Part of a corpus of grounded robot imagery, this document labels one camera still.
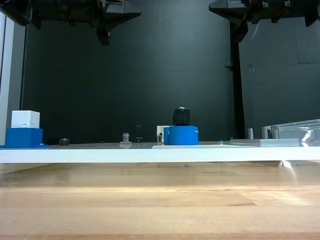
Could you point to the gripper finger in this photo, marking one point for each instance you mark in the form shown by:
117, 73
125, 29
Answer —
230, 5
235, 16
130, 8
120, 18

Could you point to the black clamp block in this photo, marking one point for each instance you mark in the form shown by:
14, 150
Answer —
181, 116

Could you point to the small black bar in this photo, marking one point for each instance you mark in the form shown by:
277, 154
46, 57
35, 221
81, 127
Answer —
139, 131

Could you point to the small metal peg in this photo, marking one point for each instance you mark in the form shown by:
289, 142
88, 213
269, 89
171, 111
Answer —
250, 133

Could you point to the white connector housing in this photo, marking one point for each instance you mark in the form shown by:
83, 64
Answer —
160, 130

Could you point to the white cube connector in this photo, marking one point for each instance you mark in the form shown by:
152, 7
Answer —
25, 118

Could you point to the clear plastic tub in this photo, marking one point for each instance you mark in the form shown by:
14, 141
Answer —
295, 130

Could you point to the black threaded screw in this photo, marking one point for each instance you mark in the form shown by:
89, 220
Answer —
64, 142

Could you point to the blue round holder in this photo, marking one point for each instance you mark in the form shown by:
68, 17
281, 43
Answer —
183, 136

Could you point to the grey aluminium block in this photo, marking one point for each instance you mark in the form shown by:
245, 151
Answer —
277, 143

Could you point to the white task board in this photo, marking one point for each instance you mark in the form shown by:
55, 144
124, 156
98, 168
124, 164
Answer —
160, 155

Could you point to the black vertical post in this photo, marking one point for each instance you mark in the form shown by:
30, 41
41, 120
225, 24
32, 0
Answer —
237, 87

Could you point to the blue square mount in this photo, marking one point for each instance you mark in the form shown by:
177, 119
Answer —
23, 137

